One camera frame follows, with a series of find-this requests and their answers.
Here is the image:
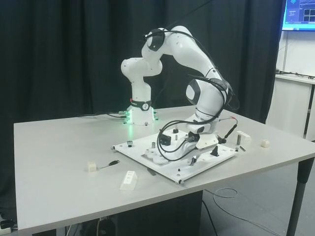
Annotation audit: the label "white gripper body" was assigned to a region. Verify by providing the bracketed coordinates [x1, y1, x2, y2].
[172, 134, 219, 160]

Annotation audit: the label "white peg holder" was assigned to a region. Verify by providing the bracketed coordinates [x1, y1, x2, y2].
[236, 130, 252, 144]
[119, 170, 137, 191]

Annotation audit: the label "white task board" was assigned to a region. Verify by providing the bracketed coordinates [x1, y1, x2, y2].
[110, 132, 240, 184]

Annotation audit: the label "white large gear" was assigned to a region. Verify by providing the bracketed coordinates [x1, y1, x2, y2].
[152, 154, 168, 165]

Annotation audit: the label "thin black rod red tag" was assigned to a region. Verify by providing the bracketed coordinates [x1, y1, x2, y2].
[219, 115, 239, 143]

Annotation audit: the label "white cabinet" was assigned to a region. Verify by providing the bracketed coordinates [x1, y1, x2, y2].
[274, 73, 315, 143]

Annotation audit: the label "grey table leg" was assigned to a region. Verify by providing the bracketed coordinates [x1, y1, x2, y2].
[288, 157, 315, 236]

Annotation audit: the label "black curtains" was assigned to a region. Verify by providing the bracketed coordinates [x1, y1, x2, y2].
[0, 0, 287, 222]

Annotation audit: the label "blue screen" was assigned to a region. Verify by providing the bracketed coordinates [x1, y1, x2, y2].
[282, 0, 315, 31]

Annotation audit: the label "black looped cable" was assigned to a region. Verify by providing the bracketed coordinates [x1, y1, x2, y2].
[157, 119, 199, 162]

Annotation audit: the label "grey floor cable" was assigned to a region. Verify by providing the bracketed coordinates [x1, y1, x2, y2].
[202, 188, 292, 236]

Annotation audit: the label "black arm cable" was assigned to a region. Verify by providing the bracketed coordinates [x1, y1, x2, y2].
[144, 26, 241, 113]

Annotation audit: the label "black plug with short cable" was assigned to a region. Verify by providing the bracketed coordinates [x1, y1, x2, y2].
[96, 160, 121, 170]

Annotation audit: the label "black base cables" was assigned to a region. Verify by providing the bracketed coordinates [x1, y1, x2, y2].
[85, 111, 131, 121]

